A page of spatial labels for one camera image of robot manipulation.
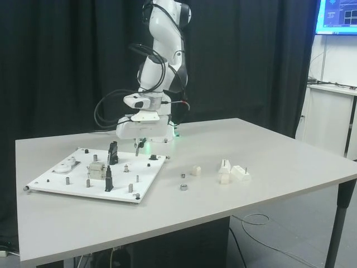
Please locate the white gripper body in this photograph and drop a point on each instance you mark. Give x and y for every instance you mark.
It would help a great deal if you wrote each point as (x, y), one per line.
(139, 131)

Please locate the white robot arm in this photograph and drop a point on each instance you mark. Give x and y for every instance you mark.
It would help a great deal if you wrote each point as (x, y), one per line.
(159, 28)

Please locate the thick metal round peg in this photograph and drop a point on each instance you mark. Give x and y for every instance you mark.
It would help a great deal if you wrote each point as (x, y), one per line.
(95, 158)

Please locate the broad metal square peg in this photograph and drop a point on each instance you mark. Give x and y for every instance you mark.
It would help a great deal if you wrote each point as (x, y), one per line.
(131, 188)

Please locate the thick metal square peg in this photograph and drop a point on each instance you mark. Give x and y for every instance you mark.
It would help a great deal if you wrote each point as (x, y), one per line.
(87, 183)

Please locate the white square peg holder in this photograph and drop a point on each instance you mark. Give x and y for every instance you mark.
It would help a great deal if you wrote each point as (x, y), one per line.
(227, 169)

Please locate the white round peg holder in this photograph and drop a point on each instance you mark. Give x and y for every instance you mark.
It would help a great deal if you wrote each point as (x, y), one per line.
(240, 174)

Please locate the white mounting plate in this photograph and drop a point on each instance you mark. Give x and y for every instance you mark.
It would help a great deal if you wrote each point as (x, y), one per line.
(145, 116)

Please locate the black waterproof plug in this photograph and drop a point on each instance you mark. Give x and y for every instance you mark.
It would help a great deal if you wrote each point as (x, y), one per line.
(153, 157)

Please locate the black D-SUB plug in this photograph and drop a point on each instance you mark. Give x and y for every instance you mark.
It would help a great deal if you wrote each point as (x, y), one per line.
(113, 156)

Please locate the metal BNC plug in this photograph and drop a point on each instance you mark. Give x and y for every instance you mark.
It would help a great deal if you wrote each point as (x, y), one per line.
(127, 168)

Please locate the black USB plug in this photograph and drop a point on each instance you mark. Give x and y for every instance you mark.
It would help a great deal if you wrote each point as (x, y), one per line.
(109, 181)

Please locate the metal nut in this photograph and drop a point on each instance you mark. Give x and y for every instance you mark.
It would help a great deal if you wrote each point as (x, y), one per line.
(182, 186)

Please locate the small white plug holder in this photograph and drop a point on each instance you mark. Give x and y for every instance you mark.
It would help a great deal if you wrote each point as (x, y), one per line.
(224, 179)
(196, 171)

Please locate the white medium gear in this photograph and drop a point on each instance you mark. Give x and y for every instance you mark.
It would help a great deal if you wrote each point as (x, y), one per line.
(72, 161)

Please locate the white task board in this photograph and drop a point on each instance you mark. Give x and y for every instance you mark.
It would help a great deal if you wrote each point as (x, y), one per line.
(83, 192)

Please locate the white large gear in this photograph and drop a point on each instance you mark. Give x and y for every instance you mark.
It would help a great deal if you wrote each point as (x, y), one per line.
(62, 169)

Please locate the black curtain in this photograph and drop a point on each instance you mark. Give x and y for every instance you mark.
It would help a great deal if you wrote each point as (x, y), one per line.
(55, 56)

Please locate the white power strip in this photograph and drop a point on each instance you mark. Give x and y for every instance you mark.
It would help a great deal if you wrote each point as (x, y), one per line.
(3, 253)

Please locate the white cabinet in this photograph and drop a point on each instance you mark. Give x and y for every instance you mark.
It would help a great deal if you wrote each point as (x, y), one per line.
(326, 120)

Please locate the black flat device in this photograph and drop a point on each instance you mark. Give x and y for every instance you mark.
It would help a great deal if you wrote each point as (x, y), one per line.
(334, 83)

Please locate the dark grey table leg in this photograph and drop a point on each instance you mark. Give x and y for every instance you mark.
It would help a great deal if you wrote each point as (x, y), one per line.
(341, 212)

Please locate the blue screen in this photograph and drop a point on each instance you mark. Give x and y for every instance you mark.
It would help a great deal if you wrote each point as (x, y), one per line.
(337, 16)

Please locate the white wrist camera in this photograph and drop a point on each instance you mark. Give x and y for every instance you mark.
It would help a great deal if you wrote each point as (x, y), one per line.
(136, 102)

